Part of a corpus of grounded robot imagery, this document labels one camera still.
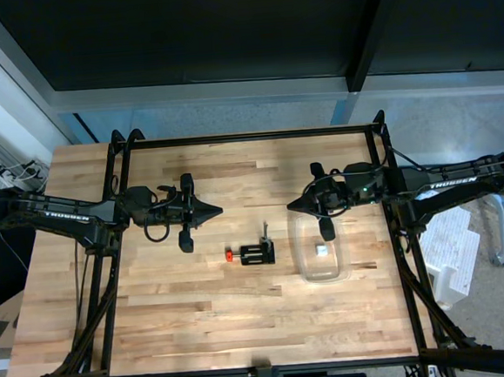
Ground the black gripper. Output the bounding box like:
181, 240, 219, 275
283, 159, 355, 244
142, 170, 227, 257

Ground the clear plastic tub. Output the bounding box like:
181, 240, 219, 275
288, 210, 352, 287

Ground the black metal vise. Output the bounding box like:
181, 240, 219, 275
232, 240, 277, 268

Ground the white foam packaging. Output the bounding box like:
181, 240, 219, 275
417, 205, 487, 313

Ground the black camera cable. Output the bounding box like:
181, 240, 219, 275
155, 183, 180, 204

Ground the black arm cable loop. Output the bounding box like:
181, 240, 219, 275
142, 212, 172, 244

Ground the black aluminium frame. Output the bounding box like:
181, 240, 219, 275
0, 98, 504, 377

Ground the black table-level camera mount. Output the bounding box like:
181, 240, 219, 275
252, 356, 278, 377

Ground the white cable bundle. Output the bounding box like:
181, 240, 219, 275
0, 158, 45, 183

